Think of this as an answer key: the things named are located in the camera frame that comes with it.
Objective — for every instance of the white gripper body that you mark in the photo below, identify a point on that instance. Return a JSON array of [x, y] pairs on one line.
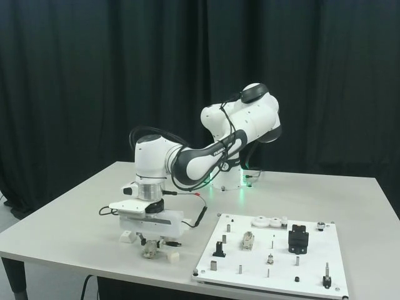
[[168, 228]]

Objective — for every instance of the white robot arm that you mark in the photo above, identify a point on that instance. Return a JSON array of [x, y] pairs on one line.
[[200, 159]]

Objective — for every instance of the black USB plug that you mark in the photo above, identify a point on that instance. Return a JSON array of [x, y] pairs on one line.
[[172, 243]]

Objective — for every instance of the white block holder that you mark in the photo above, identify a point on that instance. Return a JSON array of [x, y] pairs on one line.
[[126, 237], [173, 257]]

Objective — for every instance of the dark metal square peg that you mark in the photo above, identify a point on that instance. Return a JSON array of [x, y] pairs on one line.
[[224, 238]]

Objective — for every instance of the wide metal square peg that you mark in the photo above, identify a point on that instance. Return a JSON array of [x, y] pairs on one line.
[[214, 265]]

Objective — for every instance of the white large gear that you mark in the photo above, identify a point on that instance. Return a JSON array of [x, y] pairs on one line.
[[260, 222]]

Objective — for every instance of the white task board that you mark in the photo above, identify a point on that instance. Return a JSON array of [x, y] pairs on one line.
[[256, 275]]

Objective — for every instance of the metal BNC plug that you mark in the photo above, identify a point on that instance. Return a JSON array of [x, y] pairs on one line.
[[270, 258]]

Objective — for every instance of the white medium gear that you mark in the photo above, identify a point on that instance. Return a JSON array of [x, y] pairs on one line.
[[275, 222]]

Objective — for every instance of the white small gear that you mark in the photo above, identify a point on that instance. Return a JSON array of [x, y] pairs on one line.
[[284, 219]]

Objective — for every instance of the black D-SUB plug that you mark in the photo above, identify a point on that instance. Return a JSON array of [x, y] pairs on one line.
[[298, 239]]

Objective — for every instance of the black table leg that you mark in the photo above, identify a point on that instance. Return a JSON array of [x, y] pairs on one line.
[[14, 278]]

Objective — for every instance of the metal bolt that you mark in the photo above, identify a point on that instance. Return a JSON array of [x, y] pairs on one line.
[[320, 225]]

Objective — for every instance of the black curtains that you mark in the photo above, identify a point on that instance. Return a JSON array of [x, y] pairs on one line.
[[78, 78]]

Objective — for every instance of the white flat mount plate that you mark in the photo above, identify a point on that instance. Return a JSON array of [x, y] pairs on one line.
[[128, 206]]

